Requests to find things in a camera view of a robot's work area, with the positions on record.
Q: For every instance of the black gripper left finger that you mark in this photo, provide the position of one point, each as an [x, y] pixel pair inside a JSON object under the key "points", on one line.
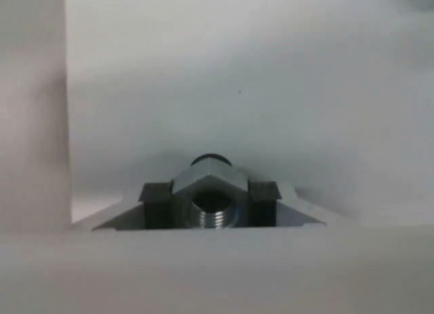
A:
{"points": [[156, 205]]}

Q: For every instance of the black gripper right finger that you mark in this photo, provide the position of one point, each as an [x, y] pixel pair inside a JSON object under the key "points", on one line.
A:
{"points": [[262, 205]]}

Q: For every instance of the black round rubber stud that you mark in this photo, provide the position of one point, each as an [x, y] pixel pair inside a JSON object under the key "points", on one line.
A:
{"points": [[212, 157]]}

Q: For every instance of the white task board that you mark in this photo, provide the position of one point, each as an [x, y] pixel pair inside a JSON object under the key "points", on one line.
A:
{"points": [[237, 73]]}

